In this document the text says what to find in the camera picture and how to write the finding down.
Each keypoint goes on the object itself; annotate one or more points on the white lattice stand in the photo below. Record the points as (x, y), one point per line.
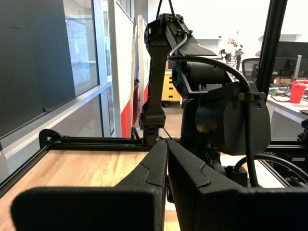
(229, 49)

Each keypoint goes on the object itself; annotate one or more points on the black computer monitor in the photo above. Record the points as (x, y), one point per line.
(288, 51)

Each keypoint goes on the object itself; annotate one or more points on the black electronics box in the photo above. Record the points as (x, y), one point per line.
(297, 168)

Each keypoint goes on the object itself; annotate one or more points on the red plastic cup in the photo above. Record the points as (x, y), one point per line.
(298, 92)

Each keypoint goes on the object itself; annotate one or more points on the white office desk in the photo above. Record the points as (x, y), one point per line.
(286, 109)

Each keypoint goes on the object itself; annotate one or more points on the black aluminium frame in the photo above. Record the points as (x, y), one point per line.
(274, 24)

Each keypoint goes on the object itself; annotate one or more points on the yellow drawer cabinet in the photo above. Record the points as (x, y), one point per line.
(172, 89)

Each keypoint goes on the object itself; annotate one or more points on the black mesh office chair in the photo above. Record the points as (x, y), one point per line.
(250, 68)

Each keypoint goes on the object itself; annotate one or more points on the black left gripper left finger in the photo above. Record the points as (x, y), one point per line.
(96, 207)

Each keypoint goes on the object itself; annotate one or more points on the black frame clamp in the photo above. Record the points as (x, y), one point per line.
(45, 133)

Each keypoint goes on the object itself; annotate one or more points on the white partition with red base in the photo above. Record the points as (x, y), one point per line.
(125, 120)

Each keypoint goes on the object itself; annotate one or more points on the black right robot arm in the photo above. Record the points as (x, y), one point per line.
(156, 84)

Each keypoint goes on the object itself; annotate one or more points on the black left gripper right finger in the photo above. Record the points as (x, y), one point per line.
(228, 209)

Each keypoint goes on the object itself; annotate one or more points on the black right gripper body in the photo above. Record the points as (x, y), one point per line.
(237, 175)

